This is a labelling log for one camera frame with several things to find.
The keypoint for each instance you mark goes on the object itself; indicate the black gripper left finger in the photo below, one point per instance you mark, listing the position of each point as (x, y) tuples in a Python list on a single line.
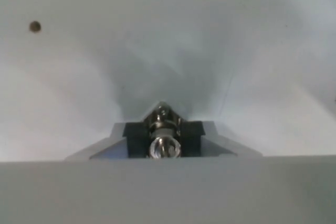
[(135, 140)]

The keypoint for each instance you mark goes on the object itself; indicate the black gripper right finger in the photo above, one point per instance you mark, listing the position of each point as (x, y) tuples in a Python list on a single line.
[(191, 140)]

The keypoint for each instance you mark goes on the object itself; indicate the metal BNC plug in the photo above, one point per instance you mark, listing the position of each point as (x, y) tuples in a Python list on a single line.
[(165, 148)]

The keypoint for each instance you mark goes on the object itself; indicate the white task board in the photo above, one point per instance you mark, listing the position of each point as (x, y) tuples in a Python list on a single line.
[(168, 37)]

